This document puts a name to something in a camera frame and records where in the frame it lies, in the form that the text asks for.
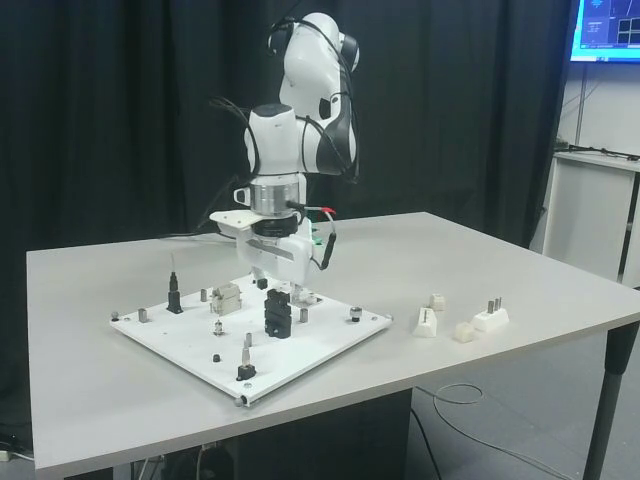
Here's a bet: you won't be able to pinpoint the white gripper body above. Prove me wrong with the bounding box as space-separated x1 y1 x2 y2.
235 219 314 284

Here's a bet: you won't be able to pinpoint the white peg holder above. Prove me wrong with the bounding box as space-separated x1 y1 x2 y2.
472 307 512 332

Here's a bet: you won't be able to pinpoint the black D-SUB plug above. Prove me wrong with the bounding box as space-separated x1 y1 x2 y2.
263 287 292 337

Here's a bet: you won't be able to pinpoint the flat white mounting plate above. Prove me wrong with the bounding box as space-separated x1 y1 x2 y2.
209 209 262 235

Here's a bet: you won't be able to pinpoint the black plug with thin tip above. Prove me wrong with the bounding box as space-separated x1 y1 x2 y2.
166 252 184 316

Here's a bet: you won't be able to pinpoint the metal plug on black base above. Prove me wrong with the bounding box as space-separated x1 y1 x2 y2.
236 343 259 384

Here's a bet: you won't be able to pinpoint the white task board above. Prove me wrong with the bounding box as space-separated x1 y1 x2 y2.
109 272 396 409

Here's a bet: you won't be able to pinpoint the white holder with holes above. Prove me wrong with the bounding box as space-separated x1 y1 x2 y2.
416 305 441 339

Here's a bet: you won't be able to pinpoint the black curtain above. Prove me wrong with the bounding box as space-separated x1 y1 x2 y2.
0 0 584 451

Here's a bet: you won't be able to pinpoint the white cabinet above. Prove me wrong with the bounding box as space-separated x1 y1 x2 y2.
542 149 640 289

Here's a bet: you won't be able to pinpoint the dark grey table leg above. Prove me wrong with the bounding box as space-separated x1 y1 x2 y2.
582 319 640 480

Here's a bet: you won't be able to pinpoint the blue screen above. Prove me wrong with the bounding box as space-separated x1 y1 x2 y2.
569 0 640 64

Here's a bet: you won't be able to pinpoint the silver wrist ring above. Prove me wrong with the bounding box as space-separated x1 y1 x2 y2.
249 182 300 219

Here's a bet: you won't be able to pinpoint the black cable on table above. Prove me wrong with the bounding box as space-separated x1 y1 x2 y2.
164 227 236 242

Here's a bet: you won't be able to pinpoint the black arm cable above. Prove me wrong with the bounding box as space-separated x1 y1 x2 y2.
267 17 363 185

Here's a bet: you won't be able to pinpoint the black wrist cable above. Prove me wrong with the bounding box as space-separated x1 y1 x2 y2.
208 96 261 176

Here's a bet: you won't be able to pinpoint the grey floor cable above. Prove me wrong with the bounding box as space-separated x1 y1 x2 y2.
412 382 506 480

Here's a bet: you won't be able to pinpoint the black floor cable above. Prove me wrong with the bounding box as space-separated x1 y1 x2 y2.
409 407 439 480

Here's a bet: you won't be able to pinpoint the black cables on cabinet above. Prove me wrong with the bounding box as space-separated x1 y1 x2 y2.
552 141 640 162

